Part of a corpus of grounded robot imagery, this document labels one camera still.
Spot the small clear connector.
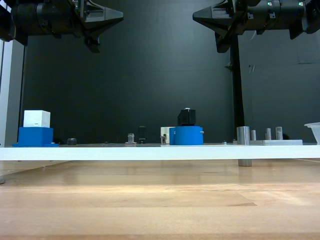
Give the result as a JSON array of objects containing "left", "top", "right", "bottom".
[{"left": 124, "top": 133, "right": 137, "bottom": 145}]

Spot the grey metal block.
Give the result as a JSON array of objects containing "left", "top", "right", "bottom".
[{"left": 232, "top": 139, "right": 303, "bottom": 146}]

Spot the black plug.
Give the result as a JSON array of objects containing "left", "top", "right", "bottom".
[{"left": 177, "top": 107, "right": 197, "bottom": 126}]

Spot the large steel cylinder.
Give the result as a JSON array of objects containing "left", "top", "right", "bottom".
[{"left": 236, "top": 126, "right": 252, "bottom": 167}]

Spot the black vertical post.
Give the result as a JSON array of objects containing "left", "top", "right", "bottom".
[{"left": 226, "top": 37, "right": 245, "bottom": 141}]

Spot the white cube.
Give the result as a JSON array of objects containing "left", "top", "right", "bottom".
[{"left": 23, "top": 109, "right": 51, "bottom": 128}]

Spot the white connector housing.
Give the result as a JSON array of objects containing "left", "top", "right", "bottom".
[{"left": 159, "top": 126, "right": 176, "bottom": 146}]

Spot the grey aluminium post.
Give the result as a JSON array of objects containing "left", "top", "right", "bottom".
[{"left": 0, "top": 39, "right": 25, "bottom": 147}]

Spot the white board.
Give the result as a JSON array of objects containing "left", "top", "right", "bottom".
[{"left": 0, "top": 143, "right": 320, "bottom": 162}]

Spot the blue square base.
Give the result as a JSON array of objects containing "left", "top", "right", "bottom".
[{"left": 12, "top": 126, "right": 60, "bottom": 148}]

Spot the clear plastic tub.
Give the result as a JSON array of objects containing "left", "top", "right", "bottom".
[{"left": 304, "top": 121, "right": 320, "bottom": 145}]

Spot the blue round holder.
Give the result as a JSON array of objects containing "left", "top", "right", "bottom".
[{"left": 169, "top": 125, "right": 205, "bottom": 146}]

